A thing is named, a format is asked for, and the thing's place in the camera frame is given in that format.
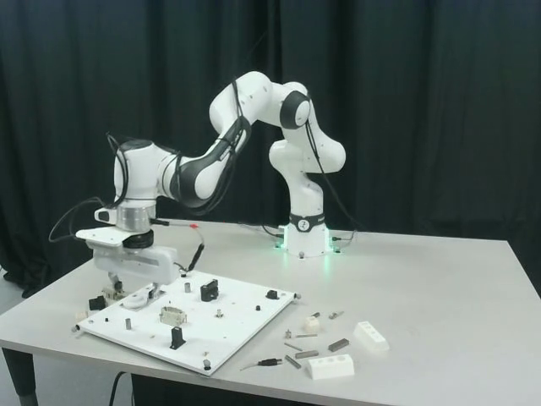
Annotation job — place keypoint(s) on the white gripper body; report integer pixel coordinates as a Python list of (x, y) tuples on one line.
[(139, 262)]

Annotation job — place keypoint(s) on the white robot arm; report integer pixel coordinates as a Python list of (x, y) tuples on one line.
[(296, 199)]

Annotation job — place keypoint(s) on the medium metal round peg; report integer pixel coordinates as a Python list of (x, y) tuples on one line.
[(127, 323)]

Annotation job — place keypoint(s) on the thin metal round peg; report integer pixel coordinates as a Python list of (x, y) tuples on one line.
[(306, 336), (292, 347)]

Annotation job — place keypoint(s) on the metal square peg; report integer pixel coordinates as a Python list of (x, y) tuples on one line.
[(306, 353), (338, 344)]

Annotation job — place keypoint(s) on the white peg holder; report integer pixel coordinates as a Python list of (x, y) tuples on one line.
[(329, 367), (372, 337)]

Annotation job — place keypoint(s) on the beige waterproof plug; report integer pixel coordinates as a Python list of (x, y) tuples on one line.
[(110, 292)]

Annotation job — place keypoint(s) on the white large gear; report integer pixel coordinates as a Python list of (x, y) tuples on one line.
[(135, 301)]

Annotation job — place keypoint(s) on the white small gear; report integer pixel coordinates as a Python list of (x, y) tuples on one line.
[(80, 315)]

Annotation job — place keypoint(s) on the black D-SUB plug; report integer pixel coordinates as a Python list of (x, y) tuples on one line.
[(209, 292)]

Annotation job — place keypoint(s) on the thin black rod, red tag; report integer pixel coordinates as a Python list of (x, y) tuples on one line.
[(197, 255)]

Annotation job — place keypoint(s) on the white task board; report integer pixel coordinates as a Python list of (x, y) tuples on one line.
[(236, 325)]

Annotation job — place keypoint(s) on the black table leg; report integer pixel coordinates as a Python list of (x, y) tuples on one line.
[(19, 380)]

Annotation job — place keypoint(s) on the small metal bolt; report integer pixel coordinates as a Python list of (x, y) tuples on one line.
[(288, 334)]

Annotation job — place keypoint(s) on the small white holder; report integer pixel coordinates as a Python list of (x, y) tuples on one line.
[(311, 325)]

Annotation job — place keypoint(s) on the small metal plug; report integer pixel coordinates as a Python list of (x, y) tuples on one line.
[(336, 314)]

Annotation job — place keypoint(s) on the black curtain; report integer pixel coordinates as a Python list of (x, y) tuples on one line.
[(422, 84)]

